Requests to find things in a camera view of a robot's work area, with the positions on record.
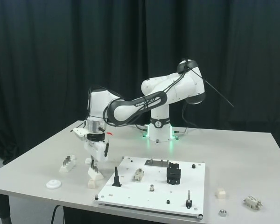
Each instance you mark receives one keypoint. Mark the white round peg holder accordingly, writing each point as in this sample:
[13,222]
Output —
[66,168]

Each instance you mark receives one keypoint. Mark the grey table leg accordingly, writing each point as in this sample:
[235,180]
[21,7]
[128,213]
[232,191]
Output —
[0,207]

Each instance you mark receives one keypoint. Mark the white square peg holder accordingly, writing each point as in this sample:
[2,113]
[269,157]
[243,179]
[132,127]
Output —
[94,175]

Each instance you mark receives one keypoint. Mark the thin black rod red tag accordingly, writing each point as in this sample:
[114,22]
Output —
[106,149]

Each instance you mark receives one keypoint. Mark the beige multi-pin plug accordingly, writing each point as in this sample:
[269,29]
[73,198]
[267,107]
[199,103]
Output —
[253,201]

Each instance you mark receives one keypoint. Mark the white task board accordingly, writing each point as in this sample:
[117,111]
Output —
[154,198]

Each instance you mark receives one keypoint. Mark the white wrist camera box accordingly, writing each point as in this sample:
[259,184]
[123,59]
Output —
[79,133]

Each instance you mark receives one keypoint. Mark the metal round peg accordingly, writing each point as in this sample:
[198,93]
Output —
[67,160]
[64,162]

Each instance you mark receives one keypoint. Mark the white large gear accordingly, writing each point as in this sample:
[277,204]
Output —
[53,184]

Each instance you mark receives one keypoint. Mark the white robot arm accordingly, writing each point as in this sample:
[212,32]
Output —
[126,108]

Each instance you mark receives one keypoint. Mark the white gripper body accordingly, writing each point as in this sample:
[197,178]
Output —
[96,150]

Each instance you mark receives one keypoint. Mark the black curtain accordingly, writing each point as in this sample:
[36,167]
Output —
[60,46]

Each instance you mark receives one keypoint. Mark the metal hex nut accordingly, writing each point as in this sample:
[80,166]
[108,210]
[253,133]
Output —
[222,212]

